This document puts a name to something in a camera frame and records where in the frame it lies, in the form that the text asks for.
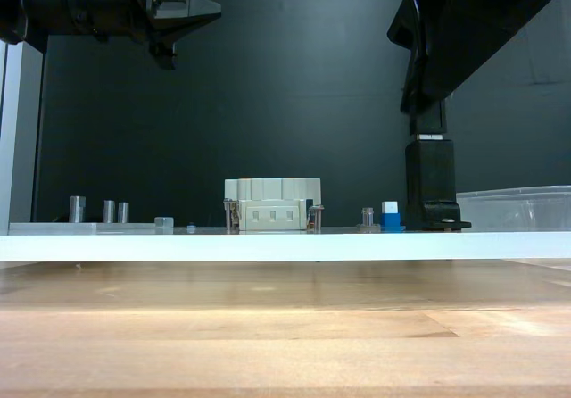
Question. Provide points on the cream connector housing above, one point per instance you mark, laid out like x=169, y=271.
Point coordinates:
x=272, y=201

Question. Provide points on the white board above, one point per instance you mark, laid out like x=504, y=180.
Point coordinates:
x=285, y=246

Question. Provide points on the clear plastic tub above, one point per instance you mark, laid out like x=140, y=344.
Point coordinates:
x=513, y=210

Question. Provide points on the small grey metal block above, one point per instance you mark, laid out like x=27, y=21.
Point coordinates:
x=163, y=225

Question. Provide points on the black USB hub block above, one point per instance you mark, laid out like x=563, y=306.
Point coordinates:
x=430, y=179

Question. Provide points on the small blue mount white cube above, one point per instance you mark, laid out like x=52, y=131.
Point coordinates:
x=392, y=219

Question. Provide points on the grey metal plate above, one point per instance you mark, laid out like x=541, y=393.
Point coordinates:
x=53, y=227

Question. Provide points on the grey metal peg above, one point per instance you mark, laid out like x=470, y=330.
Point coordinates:
x=109, y=210
x=123, y=213
x=77, y=208

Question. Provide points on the aluminium frame post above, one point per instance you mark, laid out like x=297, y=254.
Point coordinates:
x=24, y=139

